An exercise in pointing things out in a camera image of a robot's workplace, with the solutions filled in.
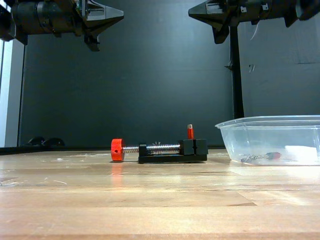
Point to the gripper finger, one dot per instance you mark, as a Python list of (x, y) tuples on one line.
[(105, 27), (200, 11), (208, 24), (112, 13)]

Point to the red RCA socket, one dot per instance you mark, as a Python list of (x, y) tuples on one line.
[(190, 132)]

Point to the black rounded lump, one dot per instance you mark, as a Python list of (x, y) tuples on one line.
[(53, 142), (36, 141)]

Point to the clear plastic tub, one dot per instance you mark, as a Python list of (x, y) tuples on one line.
[(262, 140)]

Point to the black vise with red knob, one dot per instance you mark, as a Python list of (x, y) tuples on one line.
[(172, 158)]

